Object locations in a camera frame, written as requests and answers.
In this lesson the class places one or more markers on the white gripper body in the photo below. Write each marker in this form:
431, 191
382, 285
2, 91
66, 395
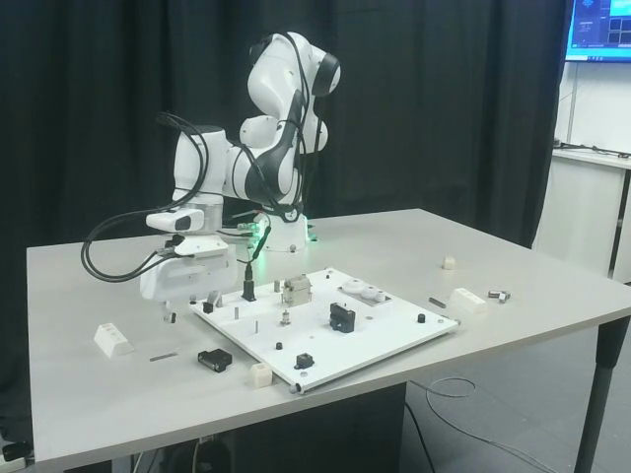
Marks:
192, 276

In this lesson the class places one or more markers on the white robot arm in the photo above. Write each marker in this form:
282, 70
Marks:
276, 167

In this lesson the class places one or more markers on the white peg holder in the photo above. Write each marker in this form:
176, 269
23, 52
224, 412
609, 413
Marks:
468, 300
112, 340

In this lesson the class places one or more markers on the dark metal peg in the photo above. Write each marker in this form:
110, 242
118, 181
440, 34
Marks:
437, 302

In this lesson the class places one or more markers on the flat white mounting plate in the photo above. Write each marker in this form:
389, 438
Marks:
202, 245

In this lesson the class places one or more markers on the black D-SUB plug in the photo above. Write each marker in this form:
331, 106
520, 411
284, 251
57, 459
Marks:
214, 359

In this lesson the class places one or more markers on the metal BNC plug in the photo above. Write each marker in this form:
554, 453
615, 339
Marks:
284, 320

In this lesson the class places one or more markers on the small white cube holder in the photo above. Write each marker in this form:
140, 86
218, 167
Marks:
448, 262
261, 375

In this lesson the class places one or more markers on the white task board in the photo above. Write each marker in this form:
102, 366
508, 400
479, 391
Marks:
315, 345

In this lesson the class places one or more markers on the white large gear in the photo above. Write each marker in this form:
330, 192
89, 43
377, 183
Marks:
354, 287

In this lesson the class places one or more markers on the white medium gear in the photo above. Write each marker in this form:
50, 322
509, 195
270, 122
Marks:
370, 293

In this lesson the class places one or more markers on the black box under table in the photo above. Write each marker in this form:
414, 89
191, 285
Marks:
315, 433

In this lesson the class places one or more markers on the white small gear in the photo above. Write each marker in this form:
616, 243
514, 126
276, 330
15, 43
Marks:
382, 296

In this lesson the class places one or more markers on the black curtain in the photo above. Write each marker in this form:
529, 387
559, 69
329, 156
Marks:
74, 98

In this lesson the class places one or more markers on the small metal plug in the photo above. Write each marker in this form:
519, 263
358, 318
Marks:
499, 295

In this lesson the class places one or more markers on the white cabinet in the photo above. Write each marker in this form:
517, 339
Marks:
581, 207

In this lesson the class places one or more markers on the black table leg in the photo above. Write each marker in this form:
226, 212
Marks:
604, 384

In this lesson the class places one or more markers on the blue screen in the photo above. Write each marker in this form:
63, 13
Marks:
599, 29

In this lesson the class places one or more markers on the small white camera box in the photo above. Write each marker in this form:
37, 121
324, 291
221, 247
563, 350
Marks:
170, 220

